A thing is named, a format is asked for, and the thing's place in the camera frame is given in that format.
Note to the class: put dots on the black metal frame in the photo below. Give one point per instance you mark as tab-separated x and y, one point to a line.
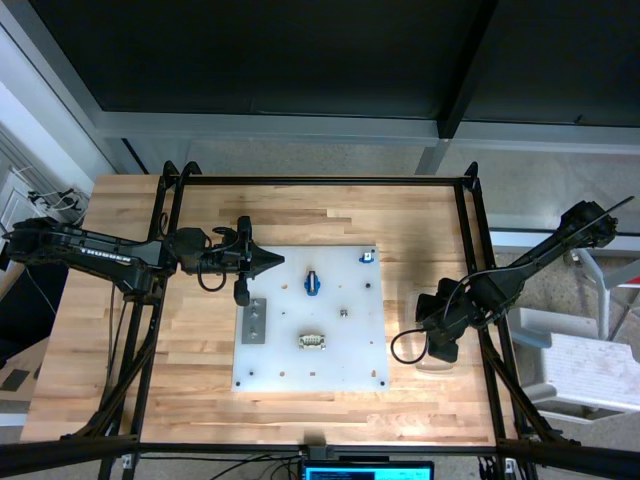
320	181

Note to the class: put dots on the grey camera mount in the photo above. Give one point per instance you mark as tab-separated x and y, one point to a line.
316	447

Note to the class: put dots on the white plastic board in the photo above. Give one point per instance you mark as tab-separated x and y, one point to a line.
330	360

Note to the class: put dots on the cardboard box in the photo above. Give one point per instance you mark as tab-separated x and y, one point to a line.
22	357

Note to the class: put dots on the silver frame bracket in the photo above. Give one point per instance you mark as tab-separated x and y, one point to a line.
510	465
127	461

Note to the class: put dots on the grey metal plate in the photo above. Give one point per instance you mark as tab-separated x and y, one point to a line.
261	338

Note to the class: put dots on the clear plastic tub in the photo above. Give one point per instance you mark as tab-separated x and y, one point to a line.
440	368

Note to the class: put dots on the black upright post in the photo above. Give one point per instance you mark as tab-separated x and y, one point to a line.
465	70

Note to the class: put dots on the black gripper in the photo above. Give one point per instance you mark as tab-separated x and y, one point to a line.
244	260
447	315

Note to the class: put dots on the blue clamp with silver bar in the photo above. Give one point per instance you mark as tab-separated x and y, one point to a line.
306	287

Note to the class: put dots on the white metal chair frame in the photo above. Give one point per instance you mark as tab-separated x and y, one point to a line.
603	305

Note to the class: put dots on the beige connector base housing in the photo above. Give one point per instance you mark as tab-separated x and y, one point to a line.
312	341

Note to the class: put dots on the power strip with plugs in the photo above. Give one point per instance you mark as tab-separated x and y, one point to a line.
65	200

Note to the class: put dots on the grey aluminium backdrop frame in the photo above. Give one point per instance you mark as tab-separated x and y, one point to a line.
300	125

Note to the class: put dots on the small blue holder white cube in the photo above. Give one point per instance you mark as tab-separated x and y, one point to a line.
364	260

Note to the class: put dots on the white step stool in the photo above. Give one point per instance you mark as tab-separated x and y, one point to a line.
590	370

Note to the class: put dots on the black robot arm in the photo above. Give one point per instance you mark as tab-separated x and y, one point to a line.
540	255
100	252

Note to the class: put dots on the blue-edged screen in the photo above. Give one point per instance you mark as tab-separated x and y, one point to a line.
365	472

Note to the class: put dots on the black box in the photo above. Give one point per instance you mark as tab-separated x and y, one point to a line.
25	310

